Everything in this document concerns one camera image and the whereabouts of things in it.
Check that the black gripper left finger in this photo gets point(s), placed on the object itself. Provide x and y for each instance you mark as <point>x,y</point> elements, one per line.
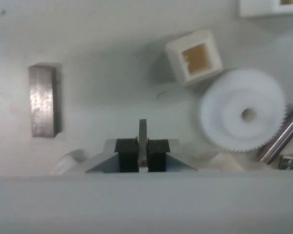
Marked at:
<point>127,153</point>

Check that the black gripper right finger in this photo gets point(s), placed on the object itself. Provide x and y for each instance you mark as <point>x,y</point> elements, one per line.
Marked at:
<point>157,153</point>

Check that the thin metal square peg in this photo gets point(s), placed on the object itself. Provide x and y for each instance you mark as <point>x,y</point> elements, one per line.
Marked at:
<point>143,136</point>

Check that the thick metal square peg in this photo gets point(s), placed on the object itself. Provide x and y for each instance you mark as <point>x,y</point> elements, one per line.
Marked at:
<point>42,100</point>

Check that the small white square holder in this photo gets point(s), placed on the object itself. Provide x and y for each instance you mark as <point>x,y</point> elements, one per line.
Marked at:
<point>194,57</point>

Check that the metal round peg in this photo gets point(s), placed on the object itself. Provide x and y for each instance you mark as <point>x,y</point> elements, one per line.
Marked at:
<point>282,135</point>

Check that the white small gear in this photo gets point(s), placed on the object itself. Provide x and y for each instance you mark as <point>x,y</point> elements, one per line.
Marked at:
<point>68,162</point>

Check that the white large gear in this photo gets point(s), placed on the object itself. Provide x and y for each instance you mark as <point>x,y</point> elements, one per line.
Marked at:
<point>244,112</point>

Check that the long white holder block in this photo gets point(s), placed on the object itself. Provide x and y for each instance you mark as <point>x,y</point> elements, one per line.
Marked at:
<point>271,8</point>

